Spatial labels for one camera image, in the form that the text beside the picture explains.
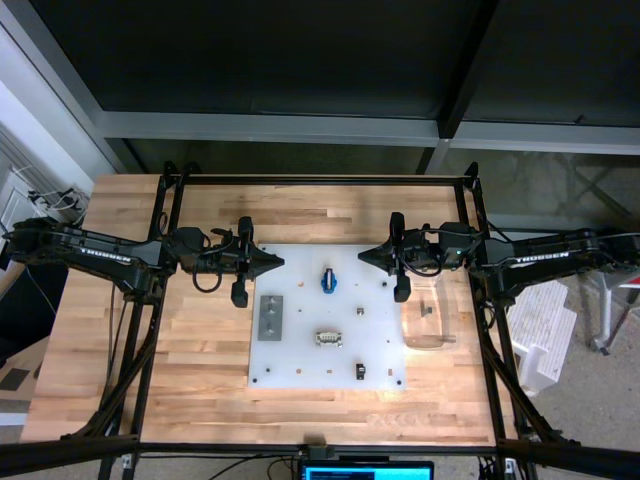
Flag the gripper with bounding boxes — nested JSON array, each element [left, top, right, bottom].
[[357, 212, 432, 303], [219, 216, 286, 308]]

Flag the white taskboard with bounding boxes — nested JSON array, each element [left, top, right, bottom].
[[248, 243, 409, 390]]

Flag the blue round connector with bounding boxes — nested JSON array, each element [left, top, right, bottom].
[[318, 267, 340, 296]]

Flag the grey metal peg plate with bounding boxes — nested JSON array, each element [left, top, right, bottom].
[[256, 294, 286, 342]]

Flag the clear plastic tub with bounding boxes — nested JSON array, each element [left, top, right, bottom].
[[401, 276, 458, 353]]

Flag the white step stool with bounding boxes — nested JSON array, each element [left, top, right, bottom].
[[505, 281, 577, 400]]

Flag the laptop screen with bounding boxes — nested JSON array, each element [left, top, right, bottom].
[[298, 460, 435, 480]]

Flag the grey metal stand leg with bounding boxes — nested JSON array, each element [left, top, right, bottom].
[[577, 269, 640, 357]]

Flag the red white panel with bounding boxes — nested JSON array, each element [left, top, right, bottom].
[[617, 277, 640, 304]]

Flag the white counter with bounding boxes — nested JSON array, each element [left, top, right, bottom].
[[0, 164, 96, 229]]

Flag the cardboard box with black patch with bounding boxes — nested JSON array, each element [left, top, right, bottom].
[[0, 333, 51, 427]]

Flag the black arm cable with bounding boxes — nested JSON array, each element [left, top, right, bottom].
[[191, 227, 236, 295]]

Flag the black table frame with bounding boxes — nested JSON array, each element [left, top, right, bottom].
[[0, 160, 640, 480]]

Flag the grey metal wall frame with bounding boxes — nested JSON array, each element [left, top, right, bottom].
[[0, 0, 640, 174]]

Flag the black low camera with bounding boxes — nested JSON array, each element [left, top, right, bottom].
[[301, 436, 335, 460]]

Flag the black wall post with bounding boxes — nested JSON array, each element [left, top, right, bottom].
[[417, 0, 501, 174]]

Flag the white cable bundle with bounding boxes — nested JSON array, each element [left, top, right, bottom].
[[23, 184, 87, 214]]

